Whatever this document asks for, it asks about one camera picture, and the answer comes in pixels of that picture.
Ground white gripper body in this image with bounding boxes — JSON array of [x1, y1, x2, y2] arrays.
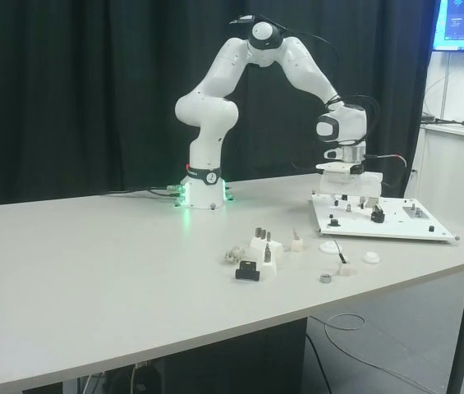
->
[[318, 169, 383, 199]]

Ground black D-SUB plug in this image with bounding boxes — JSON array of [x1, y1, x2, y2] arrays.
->
[[234, 259, 263, 284]]

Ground white flat mounting plate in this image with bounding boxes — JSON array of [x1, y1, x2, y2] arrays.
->
[[315, 161, 366, 176]]

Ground white task board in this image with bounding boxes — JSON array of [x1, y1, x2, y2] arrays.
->
[[310, 191, 461, 244]]

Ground white cabinet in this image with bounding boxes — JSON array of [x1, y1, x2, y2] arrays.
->
[[402, 121, 464, 238]]

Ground white wide peg holder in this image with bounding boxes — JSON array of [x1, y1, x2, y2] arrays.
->
[[248, 235, 285, 259]]

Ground black curtains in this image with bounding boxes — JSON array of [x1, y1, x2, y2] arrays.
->
[[0, 0, 436, 370]]

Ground grey floor cable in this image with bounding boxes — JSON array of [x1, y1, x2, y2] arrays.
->
[[304, 313, 464, 394]]

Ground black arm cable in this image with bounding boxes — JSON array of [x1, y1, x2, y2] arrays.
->
[[231, 13, 381, 124]]

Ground black base cables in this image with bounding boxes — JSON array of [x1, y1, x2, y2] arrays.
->
[[106, 186, 184, 201]]

